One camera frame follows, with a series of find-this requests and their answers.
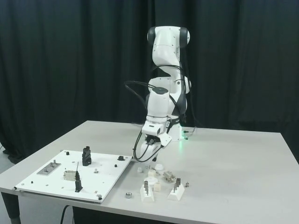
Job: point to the black upright plug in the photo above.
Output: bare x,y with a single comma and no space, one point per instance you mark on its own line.
78,183

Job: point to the white task board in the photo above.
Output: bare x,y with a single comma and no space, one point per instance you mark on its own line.
70,184

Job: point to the black D-SUB plug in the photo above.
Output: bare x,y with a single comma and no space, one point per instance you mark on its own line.
86,156

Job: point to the white square peg holder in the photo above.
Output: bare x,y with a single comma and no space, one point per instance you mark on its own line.
176,194

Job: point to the white round peg holder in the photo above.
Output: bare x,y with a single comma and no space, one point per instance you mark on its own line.
147,196

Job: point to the metal square peg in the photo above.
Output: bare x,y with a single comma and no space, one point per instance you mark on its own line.
177,184

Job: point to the white small gear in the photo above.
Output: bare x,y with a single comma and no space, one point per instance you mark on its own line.
139,170

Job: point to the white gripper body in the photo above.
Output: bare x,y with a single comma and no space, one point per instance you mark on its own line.
151,149

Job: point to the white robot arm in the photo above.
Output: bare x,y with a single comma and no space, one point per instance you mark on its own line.
163,49

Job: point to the black curtain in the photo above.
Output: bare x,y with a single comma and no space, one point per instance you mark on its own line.
70,58

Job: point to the metal BNC plug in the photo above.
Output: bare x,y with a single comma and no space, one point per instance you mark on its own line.
186,184

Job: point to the white large gear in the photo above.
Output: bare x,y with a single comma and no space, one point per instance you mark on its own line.
153,181

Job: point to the grey waterproof plug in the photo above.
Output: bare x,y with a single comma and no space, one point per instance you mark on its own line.
168,177

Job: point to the white medium gear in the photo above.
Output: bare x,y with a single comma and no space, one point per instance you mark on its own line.
159,167

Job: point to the metal round peg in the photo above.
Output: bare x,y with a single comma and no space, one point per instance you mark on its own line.
146,186

